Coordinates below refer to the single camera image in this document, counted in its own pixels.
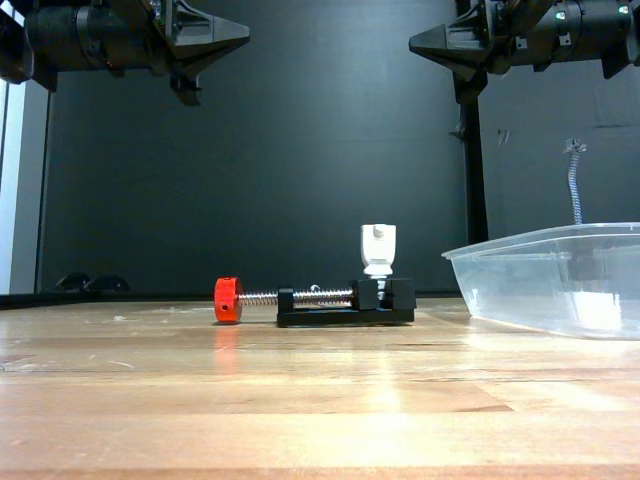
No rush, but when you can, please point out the black plug with braided cable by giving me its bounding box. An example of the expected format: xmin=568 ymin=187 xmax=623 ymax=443
xmin=562 ymin=137 xmax=601 ymax=284

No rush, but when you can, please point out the white power receptacle socket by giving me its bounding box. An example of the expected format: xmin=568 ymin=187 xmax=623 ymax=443
xmin=359 ymin=223 xmax=400 ymax=301

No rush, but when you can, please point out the clear plastic tub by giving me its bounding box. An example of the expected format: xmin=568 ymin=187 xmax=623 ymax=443
xmin=440 ymin=221 xmax=640 ymax=343

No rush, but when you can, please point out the small white block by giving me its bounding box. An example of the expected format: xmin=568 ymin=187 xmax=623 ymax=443
xmin=567 ymin=292 xmax=624 ymax=334

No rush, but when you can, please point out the black vise with red knob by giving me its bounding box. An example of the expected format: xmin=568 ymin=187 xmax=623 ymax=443
xmin=213 ymin=275 xmax=417 ymax=330

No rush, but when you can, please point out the black vertical post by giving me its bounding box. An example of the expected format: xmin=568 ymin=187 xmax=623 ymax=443
xmin=457 ymin=99 xmax=490 ymax=242

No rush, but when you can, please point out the black aluminium table frame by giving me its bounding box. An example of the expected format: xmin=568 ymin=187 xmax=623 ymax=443
xmin=0 ymin=272 xmax=469 ymax=311

